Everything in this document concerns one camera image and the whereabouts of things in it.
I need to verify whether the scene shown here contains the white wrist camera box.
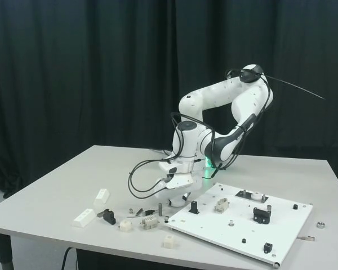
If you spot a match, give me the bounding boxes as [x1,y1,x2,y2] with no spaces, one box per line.
[158,161,179,177]

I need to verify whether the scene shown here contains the black cables at foot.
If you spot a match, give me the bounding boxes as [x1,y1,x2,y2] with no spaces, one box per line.
[149,147,173,156]

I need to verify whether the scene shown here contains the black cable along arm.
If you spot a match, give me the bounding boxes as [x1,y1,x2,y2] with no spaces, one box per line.
[204,66,326,173]

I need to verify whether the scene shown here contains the white holder with holes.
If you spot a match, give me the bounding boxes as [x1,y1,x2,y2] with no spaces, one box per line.
[71,208,98,228]
[93,188,111,208]

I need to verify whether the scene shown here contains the black curtains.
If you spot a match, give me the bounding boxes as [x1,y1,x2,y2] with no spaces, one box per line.
[0,0,338,199]

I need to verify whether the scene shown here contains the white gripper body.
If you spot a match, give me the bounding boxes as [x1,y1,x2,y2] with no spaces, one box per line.
[154,172,194,197]

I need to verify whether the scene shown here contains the white task board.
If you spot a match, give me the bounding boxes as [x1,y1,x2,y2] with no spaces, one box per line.
[164,182,314,267]

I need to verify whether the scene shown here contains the black floor cable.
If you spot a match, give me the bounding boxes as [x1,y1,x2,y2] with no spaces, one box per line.
[63,246,77,270]

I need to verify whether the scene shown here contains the black box under table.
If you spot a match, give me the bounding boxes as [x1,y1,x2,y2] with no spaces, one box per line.
[75,247,174,270]

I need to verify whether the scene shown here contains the cream cube holder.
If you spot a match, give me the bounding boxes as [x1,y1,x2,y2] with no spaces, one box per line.
[162,235,176,249]
[118,219,134,233]

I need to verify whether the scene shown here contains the dark table leg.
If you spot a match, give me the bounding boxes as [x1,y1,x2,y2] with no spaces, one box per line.
[0,231,14,270]

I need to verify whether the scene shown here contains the cream waterproof plug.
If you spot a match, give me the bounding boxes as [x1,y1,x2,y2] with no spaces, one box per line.
[140,218,158,231]

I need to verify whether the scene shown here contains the white large gear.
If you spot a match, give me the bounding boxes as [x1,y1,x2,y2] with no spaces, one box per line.
[168,196,186,209]

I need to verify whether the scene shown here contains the black looped wrist cable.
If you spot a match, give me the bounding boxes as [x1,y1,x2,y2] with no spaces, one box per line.
[127,112,215,199]

